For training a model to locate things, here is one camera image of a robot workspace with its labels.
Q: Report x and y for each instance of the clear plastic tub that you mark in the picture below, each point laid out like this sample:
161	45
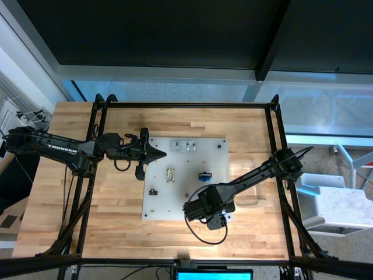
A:
250	201

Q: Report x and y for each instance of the blue block with black cap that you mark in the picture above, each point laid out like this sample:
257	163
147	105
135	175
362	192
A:
204	177

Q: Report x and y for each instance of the black clamp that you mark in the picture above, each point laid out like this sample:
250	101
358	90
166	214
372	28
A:
152	192

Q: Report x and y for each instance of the screen with blue edge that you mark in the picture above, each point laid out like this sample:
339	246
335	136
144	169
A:
212	275

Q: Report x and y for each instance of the black frame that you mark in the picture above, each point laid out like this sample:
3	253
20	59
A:
186	105

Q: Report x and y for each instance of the cardboard box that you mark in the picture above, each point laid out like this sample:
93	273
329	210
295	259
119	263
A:
17	213

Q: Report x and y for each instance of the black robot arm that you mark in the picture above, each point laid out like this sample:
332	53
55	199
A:
62	148
250	175

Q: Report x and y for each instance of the grey connector housing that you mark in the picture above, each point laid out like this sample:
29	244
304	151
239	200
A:
170	175

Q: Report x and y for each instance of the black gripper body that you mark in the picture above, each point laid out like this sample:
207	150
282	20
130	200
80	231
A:
216	224
142	151

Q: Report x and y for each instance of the small black table camera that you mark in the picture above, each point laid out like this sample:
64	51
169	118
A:
185	263

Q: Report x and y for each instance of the white plastic stool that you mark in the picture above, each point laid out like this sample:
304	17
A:
344	204

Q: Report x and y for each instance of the white board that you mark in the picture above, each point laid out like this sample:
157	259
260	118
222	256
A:
175	204

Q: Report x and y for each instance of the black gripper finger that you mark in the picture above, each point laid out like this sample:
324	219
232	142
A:
154	150
154	157

